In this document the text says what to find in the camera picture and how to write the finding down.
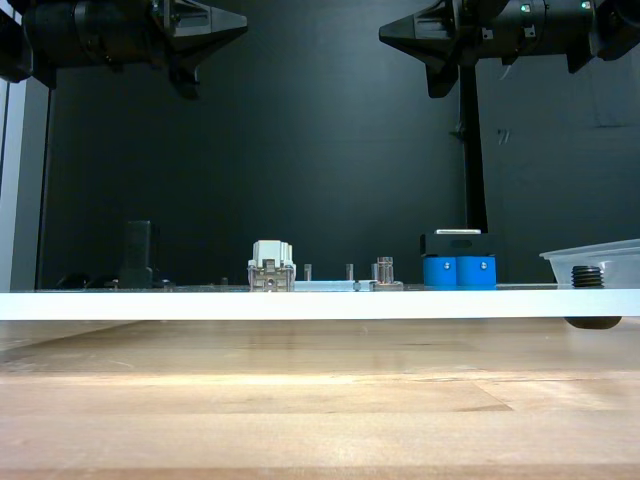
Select black rubber foot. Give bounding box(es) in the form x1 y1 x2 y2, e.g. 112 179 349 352
565 316 624 331

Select black vertical post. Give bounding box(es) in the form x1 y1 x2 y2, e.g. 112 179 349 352
449 64 489 232

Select white task board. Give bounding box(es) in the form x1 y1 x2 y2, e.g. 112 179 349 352
0 282 640 322

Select grey connector housing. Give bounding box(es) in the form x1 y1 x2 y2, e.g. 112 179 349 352
246 239 298 293

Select metal cylindrical socket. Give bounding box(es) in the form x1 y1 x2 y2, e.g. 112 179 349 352
370 255 404 292

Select aluminium bar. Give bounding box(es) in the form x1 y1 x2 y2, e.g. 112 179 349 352
294 279 377 293

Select black upright bracket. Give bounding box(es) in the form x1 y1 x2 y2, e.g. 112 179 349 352
117 218 164 289

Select black clamp block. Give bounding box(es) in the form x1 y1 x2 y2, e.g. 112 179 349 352
418 231 499 261

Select black set screw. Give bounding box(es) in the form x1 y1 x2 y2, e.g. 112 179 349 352
571 265 605 290

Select blue mounting block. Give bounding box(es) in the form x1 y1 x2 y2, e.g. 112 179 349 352
457 256 498 291
423 256 458 291

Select clear plastic tub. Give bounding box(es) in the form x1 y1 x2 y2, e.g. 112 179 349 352
538 238 640 291

